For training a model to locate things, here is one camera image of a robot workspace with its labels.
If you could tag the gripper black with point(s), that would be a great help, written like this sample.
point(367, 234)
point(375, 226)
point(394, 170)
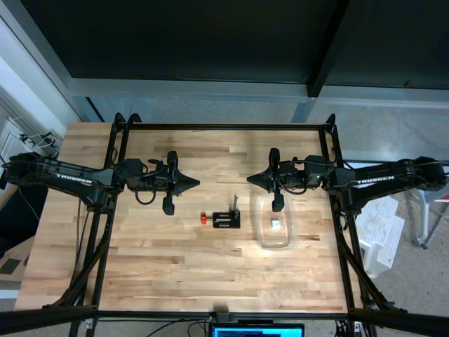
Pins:
point(171, 175)
point(274, 175)

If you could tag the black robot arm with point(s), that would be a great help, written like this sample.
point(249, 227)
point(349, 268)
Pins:
point(372, 180)
point(70, 177)

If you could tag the small white connector housing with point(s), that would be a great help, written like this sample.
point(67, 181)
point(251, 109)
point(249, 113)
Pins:
point(276, 223)

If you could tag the black vise with red knob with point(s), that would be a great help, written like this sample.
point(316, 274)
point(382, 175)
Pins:
point(226, 220)

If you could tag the clear plastic tub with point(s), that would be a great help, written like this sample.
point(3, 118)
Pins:
point(277, 248)

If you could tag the white plastic step stool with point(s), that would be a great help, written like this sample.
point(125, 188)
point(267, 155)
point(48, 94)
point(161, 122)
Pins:
point(380, 228)

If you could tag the laptop screen with blue edge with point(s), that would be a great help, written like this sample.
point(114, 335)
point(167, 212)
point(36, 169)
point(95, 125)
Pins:
point(256, 331)

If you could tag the power strip with plugs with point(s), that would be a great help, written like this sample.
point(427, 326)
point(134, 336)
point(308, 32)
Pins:
point(38, 140)

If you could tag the metal-legged chair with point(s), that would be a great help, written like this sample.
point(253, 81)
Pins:
point(426, 210)

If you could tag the cardboard box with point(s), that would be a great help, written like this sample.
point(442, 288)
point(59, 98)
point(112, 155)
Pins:
point(14, 259)

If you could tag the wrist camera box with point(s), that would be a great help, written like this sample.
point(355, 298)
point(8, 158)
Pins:
point(291, 177)
point(157, 181)

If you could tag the black aluminium table frame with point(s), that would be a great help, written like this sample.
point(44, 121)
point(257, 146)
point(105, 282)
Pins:
point(224, 126)

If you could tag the small black camera box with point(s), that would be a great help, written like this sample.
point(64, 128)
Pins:
point(221, 314)

